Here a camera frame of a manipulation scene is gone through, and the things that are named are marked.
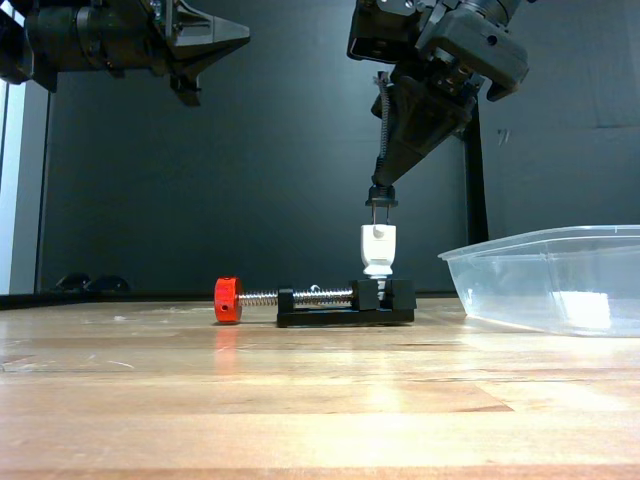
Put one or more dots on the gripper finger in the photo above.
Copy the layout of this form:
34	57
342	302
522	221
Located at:
425	125
220	32
192	65

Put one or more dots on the white power receptacle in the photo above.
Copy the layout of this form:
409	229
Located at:
378	250

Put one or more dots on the clear plastic tub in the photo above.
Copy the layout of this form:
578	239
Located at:
500	300

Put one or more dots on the black vise with red knob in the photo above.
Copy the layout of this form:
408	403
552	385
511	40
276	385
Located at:
350	317

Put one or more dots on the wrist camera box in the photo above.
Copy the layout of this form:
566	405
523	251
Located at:
380	30

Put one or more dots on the black rounded frame bracket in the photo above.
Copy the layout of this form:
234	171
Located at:
72	282
110	284

